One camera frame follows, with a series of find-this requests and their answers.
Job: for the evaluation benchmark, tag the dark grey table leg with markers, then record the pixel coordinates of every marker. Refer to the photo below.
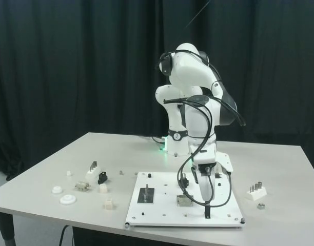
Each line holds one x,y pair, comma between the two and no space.
4,226

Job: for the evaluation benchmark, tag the medium metal round peg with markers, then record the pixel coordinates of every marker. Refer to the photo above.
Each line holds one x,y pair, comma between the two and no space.
255,188

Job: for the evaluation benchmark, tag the metal nut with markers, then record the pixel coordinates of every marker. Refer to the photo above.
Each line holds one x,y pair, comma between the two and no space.
261,205

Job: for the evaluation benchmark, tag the black USB plug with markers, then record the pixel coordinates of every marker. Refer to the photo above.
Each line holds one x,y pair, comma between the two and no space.
207,215

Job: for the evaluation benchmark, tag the white large gear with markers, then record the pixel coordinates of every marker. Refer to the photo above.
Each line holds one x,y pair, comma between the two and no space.
67,200

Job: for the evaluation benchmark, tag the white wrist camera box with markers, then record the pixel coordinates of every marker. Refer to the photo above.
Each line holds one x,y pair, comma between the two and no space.
204,156

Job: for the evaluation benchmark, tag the white round peg holder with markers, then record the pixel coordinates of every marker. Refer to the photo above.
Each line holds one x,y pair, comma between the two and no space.
256,196

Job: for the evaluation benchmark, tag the large metal round peg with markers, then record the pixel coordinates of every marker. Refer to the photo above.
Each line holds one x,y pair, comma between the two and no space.
259,186

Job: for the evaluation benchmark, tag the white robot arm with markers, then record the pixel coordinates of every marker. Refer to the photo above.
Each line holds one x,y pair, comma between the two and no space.
187,66

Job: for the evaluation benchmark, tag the cream plug holder block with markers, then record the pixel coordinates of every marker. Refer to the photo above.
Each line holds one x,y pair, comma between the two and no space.
103,189
108,204

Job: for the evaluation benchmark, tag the large metal square peg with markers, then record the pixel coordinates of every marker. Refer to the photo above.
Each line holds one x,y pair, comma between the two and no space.
95,165

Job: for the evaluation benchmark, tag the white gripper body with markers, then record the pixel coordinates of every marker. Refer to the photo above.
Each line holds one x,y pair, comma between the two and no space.
204,189

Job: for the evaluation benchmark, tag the white task board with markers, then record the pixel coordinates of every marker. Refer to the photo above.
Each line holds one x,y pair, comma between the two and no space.
159,205

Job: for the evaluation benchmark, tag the white medium gear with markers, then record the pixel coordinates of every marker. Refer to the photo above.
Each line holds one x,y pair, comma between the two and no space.
57,190

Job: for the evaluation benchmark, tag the black curtain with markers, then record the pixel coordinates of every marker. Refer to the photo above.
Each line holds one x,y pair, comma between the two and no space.
69,64

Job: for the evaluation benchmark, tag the metal waterproof plug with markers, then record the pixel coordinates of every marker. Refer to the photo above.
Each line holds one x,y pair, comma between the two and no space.
82,186

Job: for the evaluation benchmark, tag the white square peg holder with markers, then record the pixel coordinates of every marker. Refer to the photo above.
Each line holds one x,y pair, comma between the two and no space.
91,175

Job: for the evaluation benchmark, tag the black D-SUB plug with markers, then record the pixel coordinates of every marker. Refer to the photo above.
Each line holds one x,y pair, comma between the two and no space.
102,177

